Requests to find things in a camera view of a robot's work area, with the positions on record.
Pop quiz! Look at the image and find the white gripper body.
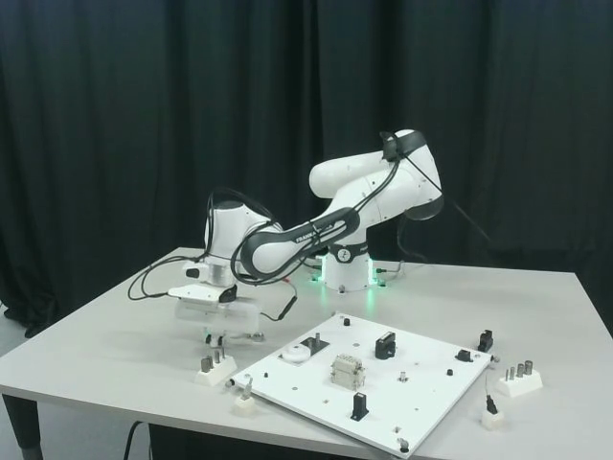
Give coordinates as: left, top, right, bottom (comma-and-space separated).
174, 296, 263, 334

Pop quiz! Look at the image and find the black curtain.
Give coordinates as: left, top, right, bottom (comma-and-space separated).
0, 0, 613, 339

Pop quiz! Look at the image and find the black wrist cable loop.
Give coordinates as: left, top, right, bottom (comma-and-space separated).
125, 252, 213, 303

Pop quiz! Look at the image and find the dark grey table leg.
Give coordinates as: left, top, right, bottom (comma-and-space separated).
1, 394, 40, 460

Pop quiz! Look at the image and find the white task board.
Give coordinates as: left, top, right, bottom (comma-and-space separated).
228, 310, 495, 454

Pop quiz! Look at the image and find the thin black taut cable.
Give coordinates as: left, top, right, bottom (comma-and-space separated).
404, 155, 494, 245

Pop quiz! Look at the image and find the black Ethernet plug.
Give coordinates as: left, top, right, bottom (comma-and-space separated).
483, 376, 498, 414

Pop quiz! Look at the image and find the white square peg holder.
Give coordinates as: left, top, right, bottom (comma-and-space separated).
193, 355, 238, 387

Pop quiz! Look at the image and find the beige rectangular connector block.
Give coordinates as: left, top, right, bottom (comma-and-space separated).
329, 353, 368, 385

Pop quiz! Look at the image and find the silver wrist ring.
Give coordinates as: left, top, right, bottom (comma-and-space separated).
208, 261, 232, 288

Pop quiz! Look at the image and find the white round peg holder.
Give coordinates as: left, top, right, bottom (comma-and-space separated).
494, 370, 545, 399

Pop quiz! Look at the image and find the thin black rod on wire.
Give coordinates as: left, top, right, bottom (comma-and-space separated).
258, 276, 301, 322

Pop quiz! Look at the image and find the black cable under table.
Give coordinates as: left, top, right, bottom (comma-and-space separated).
125, 420, 150, 460

